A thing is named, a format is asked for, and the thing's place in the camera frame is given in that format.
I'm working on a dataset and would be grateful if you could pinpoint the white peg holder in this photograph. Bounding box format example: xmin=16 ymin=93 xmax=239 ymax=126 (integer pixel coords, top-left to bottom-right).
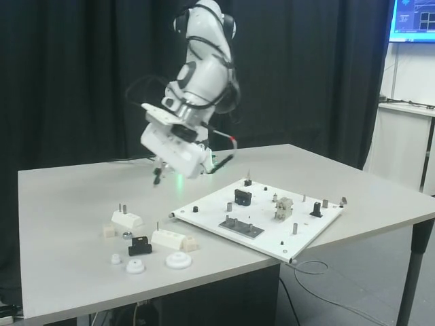
xmin=151 ymin=230 xmax=187 ymax=252
xmin=111 ymin=209 xmax=144 ymax=229

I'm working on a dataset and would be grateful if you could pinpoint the thin black rod red tag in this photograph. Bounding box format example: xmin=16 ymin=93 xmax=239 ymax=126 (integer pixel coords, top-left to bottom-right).
xmin=205 ymin=124 xmax=239 ymax=174

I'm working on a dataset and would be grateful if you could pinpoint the white large gear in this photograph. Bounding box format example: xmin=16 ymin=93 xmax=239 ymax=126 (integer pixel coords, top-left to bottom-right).
xmin=165 ymin=253 xmax=190 ymax=271

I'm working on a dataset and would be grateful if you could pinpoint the blue screen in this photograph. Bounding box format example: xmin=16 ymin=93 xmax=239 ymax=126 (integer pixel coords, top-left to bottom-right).
xmin=389 ymin=0 xmax=435 ymax=43

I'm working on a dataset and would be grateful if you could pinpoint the black table leg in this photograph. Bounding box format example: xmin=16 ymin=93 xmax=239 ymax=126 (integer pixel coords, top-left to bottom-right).
xmin=397 ymin=217 xmax=429 ymax=326

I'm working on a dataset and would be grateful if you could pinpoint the white task board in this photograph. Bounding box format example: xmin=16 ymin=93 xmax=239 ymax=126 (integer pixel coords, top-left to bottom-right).
xmin=169 ymin=176 xmax=346 ymax=265

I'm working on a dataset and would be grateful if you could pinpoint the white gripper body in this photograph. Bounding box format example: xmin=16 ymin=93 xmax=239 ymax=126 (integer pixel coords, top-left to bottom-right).
xmin=140 ymin=124 xmax=206 ymax=179

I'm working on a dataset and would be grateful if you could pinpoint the white cabinet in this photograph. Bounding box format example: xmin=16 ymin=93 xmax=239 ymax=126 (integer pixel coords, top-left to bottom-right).
xmin=375 ymin=101 xmax=435 ymax=197

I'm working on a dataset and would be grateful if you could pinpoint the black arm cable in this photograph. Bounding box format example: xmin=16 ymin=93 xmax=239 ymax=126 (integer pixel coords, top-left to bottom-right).
xmin=126 ymin=0 xmax=244 ymax=128

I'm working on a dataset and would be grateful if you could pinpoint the beige waterproof plug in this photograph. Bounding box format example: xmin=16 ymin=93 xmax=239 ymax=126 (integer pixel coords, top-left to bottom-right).
xmin=274 ymin=198 xmax=295 ymax=222

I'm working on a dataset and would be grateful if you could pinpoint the black curtain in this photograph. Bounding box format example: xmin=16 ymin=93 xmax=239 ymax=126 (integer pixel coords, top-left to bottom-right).
xmin=0 ymin=0 xmax=398 ymax=308

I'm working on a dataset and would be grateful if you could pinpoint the white medium gear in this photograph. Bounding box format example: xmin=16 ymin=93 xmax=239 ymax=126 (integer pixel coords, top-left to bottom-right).
xmin=125 ymin=258 xmax=146 ymax=274

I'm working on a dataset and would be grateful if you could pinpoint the grey floor cable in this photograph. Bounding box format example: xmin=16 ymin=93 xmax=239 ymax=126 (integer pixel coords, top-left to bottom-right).
xmin=280 ymin=259 xmax=402 ymax=326

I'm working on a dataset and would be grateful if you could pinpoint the black D-SUB plug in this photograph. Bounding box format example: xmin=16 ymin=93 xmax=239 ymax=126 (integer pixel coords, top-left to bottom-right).
xmin=128 ymin=236 xmax=153 ymax=256

